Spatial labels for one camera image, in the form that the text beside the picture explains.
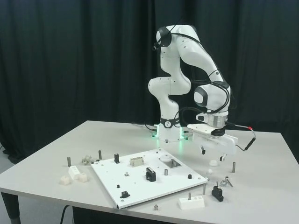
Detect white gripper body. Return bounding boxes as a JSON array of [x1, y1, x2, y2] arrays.
[[192, 130, 239, 155]]

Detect metal bolt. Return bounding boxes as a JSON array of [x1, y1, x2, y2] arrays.
[[216, 176, 234, 188]]

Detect black D-SUB plug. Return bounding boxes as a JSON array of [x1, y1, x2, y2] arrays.
[[211, 182, 225, 202]]

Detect long white peg holder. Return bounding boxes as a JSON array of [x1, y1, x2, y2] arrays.
[[68, 166, 81, 181], [178, 196, 206, 209]]

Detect white task board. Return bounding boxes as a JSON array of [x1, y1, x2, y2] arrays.
[[90, 147, 209, 210]]

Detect black curtain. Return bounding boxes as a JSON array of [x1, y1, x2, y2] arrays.
[[0, 0, 299, 156]]

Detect dark table leg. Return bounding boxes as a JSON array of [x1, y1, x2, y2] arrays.
[[0, 192, 20, 224]]

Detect black base cable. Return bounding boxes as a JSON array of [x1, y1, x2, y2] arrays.
[[132, 122, 160, 131]]

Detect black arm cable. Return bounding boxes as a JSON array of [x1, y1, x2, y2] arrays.
[[152, 24, 234, 112]]

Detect black cable under table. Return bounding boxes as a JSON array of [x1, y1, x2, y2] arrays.
[[61, 205, 73, 224]]

